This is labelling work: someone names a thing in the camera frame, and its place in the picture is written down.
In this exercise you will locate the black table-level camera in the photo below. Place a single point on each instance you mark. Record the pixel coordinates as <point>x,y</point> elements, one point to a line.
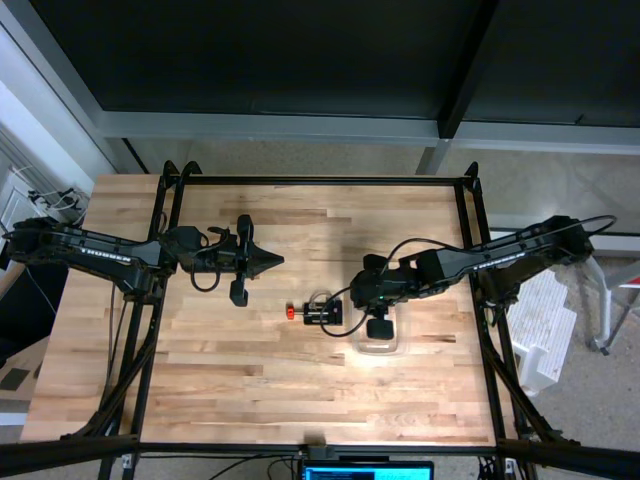
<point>316,446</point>

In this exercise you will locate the black metal table frame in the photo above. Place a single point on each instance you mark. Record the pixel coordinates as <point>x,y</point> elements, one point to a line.
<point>300,180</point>

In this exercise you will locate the screen with blue edge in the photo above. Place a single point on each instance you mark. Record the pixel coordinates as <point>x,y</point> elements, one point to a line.
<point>365,472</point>

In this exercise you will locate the black vise with red knob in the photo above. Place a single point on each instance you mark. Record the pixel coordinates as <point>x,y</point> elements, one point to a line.
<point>320,316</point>

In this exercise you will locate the white step stool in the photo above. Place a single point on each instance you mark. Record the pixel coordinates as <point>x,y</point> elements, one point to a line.
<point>540,320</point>

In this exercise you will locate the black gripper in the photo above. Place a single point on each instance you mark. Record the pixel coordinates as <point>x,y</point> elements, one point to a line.
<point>375,287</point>
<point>235,257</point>

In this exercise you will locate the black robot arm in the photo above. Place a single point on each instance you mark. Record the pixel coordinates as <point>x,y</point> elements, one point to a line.
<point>490,260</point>
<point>100,252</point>

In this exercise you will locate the grey metal chair frame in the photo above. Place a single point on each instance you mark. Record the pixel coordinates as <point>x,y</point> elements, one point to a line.
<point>603,320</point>

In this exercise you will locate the clear plastic tub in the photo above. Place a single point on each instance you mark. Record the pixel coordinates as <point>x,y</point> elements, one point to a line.
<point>385,348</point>

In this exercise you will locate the grey metal window frame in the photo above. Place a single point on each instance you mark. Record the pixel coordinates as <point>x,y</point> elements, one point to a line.
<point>250,127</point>

